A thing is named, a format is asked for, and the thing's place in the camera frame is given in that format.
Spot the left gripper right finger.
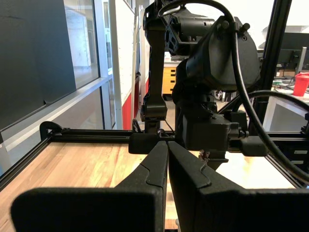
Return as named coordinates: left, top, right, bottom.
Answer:
left=168, top=141, right=309, bottom=232

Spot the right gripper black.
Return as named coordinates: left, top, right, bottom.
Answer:
left=129, top=106, right=268, bottom=171

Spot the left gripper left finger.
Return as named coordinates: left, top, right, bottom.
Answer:
left=11, top=141, right=169, bottom=232

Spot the black controller box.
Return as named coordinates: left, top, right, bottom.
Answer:
left=263, top=144, right=309, bottom=187

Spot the white desk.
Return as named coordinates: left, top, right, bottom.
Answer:
left=262, top=79, right=309, bottom=132

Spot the yellow drawer cabinet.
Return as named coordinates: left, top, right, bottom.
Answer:
left=163, top=67, right=178, bottom=95

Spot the red plastic cup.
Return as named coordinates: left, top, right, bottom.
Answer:
left=293, top=72, right=309, bottom=97

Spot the black computer monitor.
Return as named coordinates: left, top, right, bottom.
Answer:
left=277, top=32, right=309, bottom=71

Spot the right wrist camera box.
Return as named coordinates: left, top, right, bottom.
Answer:
left=182, top=113, right=230, bottom=151

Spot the black aluminium frame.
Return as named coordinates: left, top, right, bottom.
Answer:
left=0, top=0, right=309, bottom=191

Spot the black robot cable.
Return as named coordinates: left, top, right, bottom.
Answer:
left=248, top=90, right=309, bottom=114
left=158, top=0, right=309, bottom=186

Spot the black corner bracket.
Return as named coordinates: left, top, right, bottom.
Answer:
left=40, top=121, right=63, bottom=141

